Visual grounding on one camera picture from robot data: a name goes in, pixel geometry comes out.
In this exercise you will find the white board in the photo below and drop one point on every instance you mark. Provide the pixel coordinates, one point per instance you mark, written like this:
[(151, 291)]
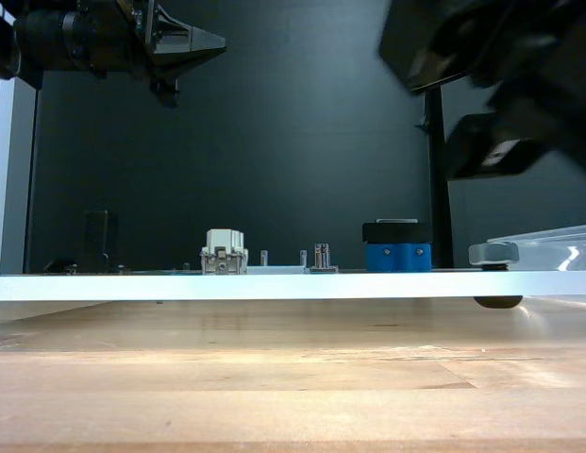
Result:
[(273, 285)]

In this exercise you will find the clear plastic tub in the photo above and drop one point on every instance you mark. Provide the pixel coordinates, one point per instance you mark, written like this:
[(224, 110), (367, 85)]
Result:
[(557, 250)]

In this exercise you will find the blue holder with black cap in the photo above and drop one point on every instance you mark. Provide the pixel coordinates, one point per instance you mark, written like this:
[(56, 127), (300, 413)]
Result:
[(398, 257)]

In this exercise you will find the black threaded stud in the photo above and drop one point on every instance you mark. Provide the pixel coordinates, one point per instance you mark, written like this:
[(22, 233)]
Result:
[(494, 267)]

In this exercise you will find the black clamp block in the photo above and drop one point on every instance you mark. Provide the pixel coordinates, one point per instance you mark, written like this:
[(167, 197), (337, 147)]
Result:
[(99, 236)]

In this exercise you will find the small silver connector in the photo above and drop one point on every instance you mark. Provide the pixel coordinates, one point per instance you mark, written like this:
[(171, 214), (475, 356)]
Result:
[(323, 255)]

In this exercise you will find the black aluminium frame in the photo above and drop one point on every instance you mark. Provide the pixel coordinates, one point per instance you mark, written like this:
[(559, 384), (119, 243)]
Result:
[(439, 212)]

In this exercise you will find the black round board foot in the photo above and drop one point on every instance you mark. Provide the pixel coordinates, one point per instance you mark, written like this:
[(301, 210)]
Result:
[(497, 302)]

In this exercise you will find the silver hex nut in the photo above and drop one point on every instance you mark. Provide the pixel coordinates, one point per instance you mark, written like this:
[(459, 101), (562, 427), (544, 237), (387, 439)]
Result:
[(493, 254)]

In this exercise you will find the white grey connector housing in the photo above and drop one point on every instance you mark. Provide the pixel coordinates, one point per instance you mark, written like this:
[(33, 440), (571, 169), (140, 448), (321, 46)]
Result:
[(224, 245)]

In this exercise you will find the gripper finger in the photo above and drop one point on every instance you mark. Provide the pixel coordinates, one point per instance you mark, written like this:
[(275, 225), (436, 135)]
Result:
[(203, 45)]

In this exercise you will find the pale clip mount plate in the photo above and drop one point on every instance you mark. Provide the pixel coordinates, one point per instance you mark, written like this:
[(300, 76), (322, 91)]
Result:
[(278, 270)]

